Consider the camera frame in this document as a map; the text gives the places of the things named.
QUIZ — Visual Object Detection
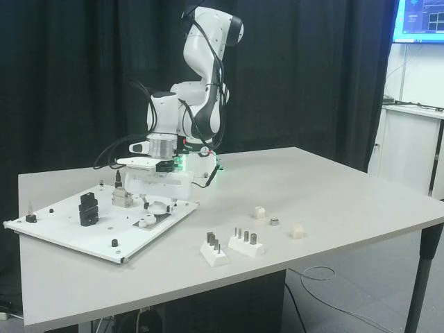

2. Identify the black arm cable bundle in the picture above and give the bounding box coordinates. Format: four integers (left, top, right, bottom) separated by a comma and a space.
93, 6, 226, 171

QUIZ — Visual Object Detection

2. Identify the black under-table cabinet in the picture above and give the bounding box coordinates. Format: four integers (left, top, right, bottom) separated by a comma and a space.
92, 268, 289, 333

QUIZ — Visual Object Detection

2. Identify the white task board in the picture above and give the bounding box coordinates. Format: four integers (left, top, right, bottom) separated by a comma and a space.
2, 179, 200, 265

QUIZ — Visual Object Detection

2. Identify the white round peg holder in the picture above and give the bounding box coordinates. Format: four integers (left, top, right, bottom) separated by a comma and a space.
228, 235, 265, 258

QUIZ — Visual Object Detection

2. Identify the black D-SUB plug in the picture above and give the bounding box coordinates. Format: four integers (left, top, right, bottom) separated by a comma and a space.
78, 193, 100, 227

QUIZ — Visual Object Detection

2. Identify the flat white mounting plate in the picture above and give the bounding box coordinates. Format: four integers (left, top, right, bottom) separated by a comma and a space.
117, 157, 167, 171

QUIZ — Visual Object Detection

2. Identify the black table leg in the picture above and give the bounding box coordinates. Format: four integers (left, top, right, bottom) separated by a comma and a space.
405, 221, 444, 333

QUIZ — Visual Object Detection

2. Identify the white cabinet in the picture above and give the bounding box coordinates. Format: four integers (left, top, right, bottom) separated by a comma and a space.
367, 103, 444, 202

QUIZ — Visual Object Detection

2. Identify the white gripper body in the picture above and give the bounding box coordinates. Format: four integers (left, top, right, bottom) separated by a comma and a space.
123, 169, 194, 200

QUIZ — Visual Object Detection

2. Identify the white large gear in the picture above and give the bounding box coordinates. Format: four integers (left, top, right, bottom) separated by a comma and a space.
146, 200, 171, 214

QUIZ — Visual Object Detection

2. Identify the blue screen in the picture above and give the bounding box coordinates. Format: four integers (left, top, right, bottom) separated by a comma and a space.
391, 0, 444, 45

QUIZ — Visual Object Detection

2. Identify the white square peg holder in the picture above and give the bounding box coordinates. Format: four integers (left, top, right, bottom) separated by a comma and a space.
200, 241, 230, 267

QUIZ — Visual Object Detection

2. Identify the grey floor cable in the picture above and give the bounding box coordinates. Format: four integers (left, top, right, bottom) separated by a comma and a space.
286, 265, 412, 333

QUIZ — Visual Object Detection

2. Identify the black curtain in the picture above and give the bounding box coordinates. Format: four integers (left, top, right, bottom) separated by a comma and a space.
0, 0, 400, 313

